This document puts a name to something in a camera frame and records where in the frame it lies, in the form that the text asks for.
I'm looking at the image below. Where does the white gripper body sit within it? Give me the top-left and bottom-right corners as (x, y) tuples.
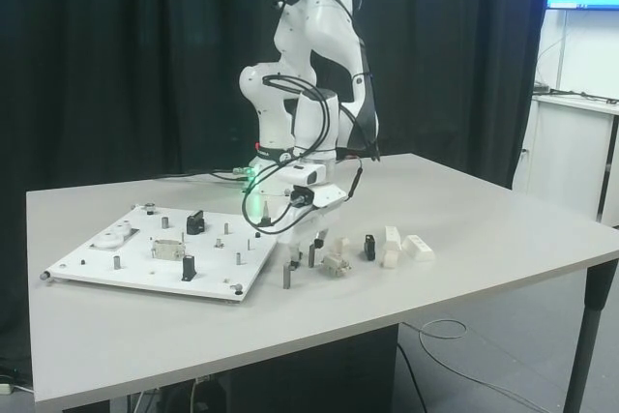
(278, 198), (346, 259)

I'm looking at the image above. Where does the thin black rod red tag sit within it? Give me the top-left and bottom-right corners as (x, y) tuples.
(348, 166), (365, 200)

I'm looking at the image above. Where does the tall white holder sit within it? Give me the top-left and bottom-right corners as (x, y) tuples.
(383, 224), (403, 253)

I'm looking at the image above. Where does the grey floor cable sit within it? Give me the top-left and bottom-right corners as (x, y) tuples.
(417, 319), (575, 407)

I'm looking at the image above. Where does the white cabinet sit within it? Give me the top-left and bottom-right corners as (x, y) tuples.
(512, 92), (619, 229)

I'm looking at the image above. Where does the white large gear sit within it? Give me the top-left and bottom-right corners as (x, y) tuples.
(93, 232), (125, 251)

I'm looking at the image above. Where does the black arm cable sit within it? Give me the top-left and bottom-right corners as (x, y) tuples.
(241, 72), (342, 240)

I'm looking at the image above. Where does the wide white holder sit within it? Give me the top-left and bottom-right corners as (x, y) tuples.
(401, 234), (435, 264)

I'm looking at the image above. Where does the black curtain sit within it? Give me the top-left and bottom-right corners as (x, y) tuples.
(0, 0), (557, 388)

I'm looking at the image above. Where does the metal D-SUB plug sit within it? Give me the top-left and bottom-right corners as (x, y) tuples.
(321, 251), (351, 280)

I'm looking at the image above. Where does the white task board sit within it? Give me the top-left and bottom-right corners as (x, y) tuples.
(41, 202), (281, 306)

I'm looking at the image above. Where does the black table cable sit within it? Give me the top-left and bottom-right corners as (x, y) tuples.
(162, 166), (255, 185)

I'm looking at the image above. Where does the grey table leg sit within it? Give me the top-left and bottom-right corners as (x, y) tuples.
(563, 257), (619, 413)

